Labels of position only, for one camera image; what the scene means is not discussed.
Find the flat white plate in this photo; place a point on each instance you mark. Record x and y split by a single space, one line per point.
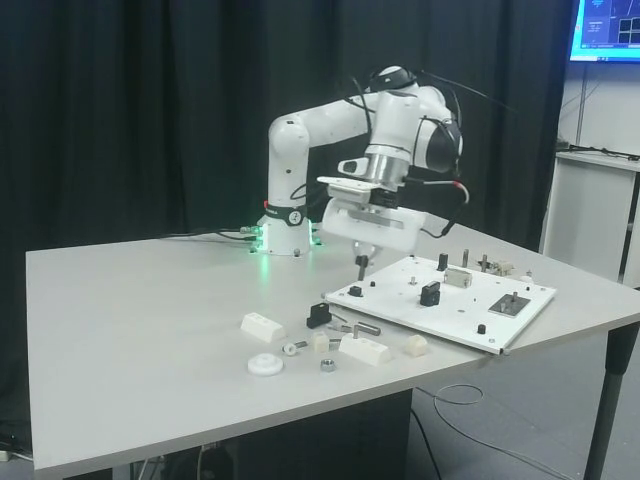
347 183

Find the cream plastic block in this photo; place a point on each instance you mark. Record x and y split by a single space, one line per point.
320 343
416 346

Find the black D-SUB plug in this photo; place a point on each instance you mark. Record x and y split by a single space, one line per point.
318 316

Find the white task board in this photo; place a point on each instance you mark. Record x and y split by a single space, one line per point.
400 310

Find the blue screen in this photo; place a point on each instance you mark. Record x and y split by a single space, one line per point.
607 30

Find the thin metal round peg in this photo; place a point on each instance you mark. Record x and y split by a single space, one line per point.
355 332

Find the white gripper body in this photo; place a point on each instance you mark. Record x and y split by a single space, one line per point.
375 227

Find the black table leg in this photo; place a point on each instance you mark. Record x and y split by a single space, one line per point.
602 410

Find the black curtain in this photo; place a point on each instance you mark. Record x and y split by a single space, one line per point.
100 100

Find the white square-hole peg holder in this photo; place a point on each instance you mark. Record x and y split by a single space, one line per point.
262 328

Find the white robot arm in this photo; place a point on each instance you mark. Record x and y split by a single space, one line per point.
320 125

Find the metal hex nut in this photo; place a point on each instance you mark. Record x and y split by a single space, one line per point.
327 365

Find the white large gear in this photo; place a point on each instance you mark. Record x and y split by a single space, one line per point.
265 364

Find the white power strip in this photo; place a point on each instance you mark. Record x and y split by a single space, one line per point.
5 455

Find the white cabinet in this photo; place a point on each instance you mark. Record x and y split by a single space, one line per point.
590 215

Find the thick metal round peg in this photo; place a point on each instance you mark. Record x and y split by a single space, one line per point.
369 330

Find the white round-hole peg holder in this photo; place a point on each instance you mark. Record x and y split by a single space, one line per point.
365 352

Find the white small gear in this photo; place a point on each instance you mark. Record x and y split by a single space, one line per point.
287 348

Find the black band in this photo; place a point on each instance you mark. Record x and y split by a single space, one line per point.
386 197

